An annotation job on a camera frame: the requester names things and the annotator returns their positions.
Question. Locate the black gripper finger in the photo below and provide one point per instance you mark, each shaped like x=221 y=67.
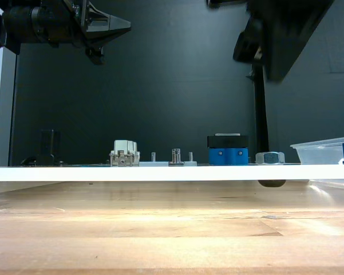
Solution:
x=103 y=38
x=114 y=24
x=286 y=34

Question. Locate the clear plastic tub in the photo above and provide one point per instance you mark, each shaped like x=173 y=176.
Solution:
x=317 y=154

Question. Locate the aluminium block with screws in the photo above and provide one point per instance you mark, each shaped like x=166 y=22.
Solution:
x=154 y=164

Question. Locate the black round foot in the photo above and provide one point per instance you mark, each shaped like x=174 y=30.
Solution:
x=272 y=184

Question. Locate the grey rectangular connector housing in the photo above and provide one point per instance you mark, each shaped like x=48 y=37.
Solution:
x=124 y=154

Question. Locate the blue and black connector mount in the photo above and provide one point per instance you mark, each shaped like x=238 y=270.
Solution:
x=227 y=156

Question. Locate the small metal round connector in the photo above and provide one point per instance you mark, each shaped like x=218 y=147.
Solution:
x=176 y=157

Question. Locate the grey metal window frame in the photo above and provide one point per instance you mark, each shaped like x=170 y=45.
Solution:
x=0 y=114

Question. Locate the silver M12 hex nut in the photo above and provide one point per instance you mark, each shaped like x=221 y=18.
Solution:
x=270 y=158

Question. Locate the white board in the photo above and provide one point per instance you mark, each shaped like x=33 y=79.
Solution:
x=131 y=173

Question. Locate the black USB socket mount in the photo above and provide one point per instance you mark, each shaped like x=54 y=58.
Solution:
x=50 y=146

